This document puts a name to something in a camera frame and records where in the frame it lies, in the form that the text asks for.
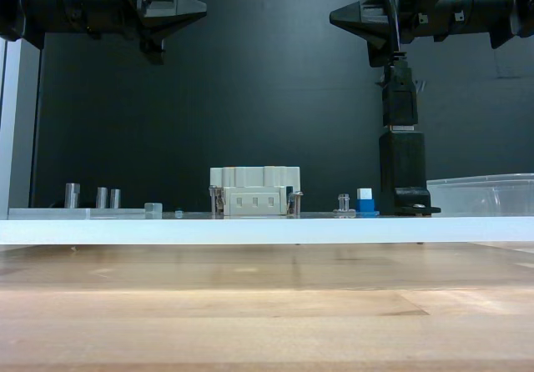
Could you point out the black USB hub block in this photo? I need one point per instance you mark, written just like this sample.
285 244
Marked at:
402 167

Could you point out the grey metal plate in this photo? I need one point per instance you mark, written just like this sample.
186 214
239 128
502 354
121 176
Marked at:
50 212

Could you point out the small blue mount white cube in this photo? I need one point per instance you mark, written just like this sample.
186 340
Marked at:
367 205

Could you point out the aluminium frame post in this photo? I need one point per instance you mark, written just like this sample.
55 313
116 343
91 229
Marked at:
23 130

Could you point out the small grey metal block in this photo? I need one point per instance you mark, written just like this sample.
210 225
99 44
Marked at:
153 210

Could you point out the grey metal peg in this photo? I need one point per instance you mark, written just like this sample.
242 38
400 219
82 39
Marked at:
115 199
72 194
102 197

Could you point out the white board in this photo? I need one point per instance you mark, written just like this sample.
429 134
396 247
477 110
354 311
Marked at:
267 230

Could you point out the cream connector housing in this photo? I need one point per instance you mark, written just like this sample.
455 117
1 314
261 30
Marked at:
254 188

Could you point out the clear plastic tub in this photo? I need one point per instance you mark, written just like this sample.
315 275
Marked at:
480 197

